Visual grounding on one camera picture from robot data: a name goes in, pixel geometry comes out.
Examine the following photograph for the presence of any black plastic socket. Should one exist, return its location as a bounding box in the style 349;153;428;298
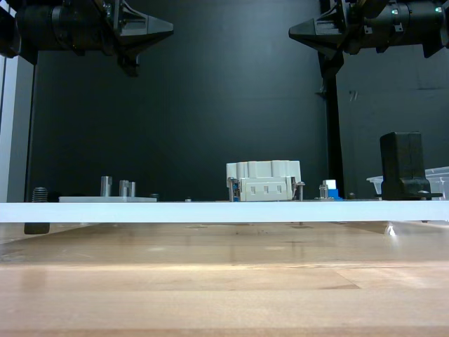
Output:
374;131;443;201

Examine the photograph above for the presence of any beige connector housing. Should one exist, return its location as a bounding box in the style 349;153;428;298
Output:
226;160;302;203

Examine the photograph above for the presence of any grey pillar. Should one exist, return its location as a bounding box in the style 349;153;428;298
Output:
0;54;35;204

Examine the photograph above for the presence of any small blue white connector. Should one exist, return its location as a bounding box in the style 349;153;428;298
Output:
323;178;341;201

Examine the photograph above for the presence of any grey metal plate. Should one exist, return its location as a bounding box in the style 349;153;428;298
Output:
58;196;158;204

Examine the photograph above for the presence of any clear plastic tub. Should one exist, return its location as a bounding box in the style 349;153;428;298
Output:
366;166;449;201

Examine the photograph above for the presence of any black threaded bolt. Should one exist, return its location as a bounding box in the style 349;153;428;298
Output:
32;186;49;204

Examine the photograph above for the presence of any white task board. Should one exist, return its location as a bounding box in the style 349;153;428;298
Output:
0;200;449;224

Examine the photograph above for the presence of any black board foot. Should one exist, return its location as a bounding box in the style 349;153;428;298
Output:
23;222;50;236

